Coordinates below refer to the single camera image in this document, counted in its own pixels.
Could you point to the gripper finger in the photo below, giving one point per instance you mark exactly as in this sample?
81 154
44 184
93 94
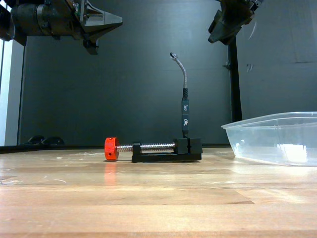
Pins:
111 21
221 29

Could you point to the black vise with red knob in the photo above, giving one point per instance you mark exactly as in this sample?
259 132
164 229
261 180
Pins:
188 148

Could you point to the clear plastic tub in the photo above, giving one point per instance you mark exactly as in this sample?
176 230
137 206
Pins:
260 148

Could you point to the black aluminium frame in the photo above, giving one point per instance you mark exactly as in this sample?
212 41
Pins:
234 99

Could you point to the black frame corner bracket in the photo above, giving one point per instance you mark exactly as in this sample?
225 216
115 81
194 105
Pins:
53 140
36 140

